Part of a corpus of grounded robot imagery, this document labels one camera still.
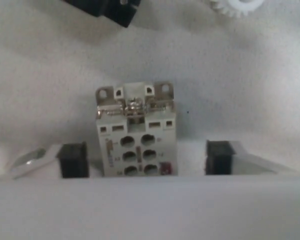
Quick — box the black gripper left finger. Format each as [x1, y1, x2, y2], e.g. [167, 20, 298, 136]
[0, 141, 91, 181]

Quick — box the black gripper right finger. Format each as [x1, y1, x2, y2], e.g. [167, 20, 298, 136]
[204, 139, 300, 176]

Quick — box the white medium gear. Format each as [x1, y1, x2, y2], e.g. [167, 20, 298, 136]
[209, 0, 265, 19]

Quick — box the black D-SUB plug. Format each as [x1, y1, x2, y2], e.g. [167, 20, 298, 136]
[61, 0, 141, 29]

